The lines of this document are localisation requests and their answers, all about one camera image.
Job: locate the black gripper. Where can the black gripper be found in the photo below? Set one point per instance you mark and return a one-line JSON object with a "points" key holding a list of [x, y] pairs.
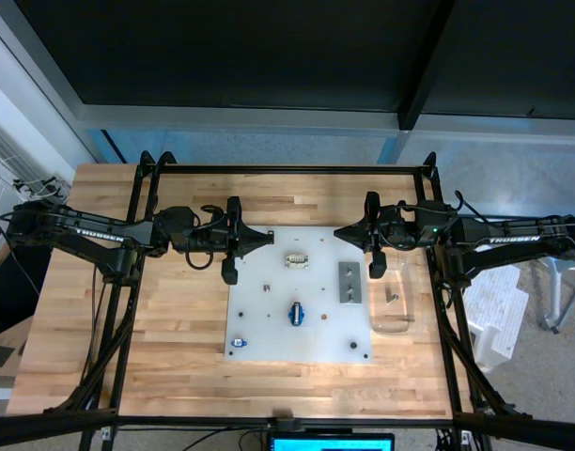
{"points": [[376, 230], [232, 239]]}

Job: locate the grey metal cylinder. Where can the grey metal cylinder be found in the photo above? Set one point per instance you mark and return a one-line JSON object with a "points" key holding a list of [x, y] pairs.
{"points": [[390, 296]]}

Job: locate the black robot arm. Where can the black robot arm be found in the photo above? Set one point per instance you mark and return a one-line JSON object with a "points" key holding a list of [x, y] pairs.
{"points": [[104, 230], [513, 239]]}

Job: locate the beige rectangular connector housing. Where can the beige rectangular connector housing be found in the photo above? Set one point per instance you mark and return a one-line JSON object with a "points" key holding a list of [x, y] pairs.
{"points": [[297, 261]]}

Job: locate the grey metal block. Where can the grey metal block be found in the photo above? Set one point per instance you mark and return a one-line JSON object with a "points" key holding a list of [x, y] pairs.
{"points": [[356, 282]]}

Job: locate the black D-sub connector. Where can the black D-sub connector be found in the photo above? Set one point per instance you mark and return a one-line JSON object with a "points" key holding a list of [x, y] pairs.
{"points": [[295, 314]]}

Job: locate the clear plastic tub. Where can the clear plastic tub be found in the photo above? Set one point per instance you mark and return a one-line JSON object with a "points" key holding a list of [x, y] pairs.
{"points": [[391, 325]]}

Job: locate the white task board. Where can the white task board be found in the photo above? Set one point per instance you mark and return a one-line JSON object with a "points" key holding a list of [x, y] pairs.
{"points": [[278, 338]]}

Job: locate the grey window sill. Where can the grey window sill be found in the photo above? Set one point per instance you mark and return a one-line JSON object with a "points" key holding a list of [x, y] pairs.
{"points": [[222, 115]]}

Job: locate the white stepped foam block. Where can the white stepped foam block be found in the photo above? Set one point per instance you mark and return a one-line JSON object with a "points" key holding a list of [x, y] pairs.
{"points": [[494, 305]]}

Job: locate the grey metal stand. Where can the grey metal stand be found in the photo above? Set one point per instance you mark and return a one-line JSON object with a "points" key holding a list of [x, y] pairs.
{"points": [[556, 291]]}

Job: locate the laptop screen blue edge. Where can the laptop screen blue edge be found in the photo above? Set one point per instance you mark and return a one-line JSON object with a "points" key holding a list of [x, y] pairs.
{"points": [[330, 444]]}

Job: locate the cardboard box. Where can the cardboard box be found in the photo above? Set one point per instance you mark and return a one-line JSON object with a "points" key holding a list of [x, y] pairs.
{"points": [[5, 343]]}

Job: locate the blue round connector mount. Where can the blue round connector mount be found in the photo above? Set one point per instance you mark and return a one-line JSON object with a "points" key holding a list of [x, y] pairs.
{"points": [[303, 314]]}

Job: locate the blue square mount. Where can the blue square mount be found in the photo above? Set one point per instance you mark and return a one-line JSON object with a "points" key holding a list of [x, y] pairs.
{"points": [[232, 345]]}

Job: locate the black wall pillar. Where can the black wall pillar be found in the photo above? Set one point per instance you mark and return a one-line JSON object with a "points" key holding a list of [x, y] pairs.
{"points": [[424, 70]]}

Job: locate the black camera on frame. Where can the black camera on frame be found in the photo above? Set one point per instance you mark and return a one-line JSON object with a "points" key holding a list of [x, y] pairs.
{"points": [[284, 420]]}

